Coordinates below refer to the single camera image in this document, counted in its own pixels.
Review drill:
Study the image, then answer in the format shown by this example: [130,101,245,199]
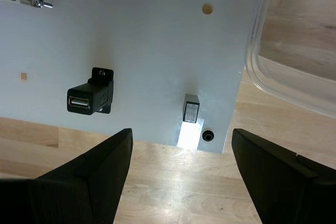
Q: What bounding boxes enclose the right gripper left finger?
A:
[0,128,134,224]

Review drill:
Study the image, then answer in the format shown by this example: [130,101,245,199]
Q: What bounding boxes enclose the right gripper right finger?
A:
[231,129,336,224]

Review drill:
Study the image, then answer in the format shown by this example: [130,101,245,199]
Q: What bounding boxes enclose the black socket block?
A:
[67,67,114,116]

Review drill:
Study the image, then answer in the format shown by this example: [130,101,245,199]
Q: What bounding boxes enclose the short steel peg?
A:
[182,93,200,123]

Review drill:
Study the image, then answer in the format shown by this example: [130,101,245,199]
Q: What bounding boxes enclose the clear plastic container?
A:
[244,0,336,120]

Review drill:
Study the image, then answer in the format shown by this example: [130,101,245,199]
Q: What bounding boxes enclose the white task board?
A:
[0,0,268,154]

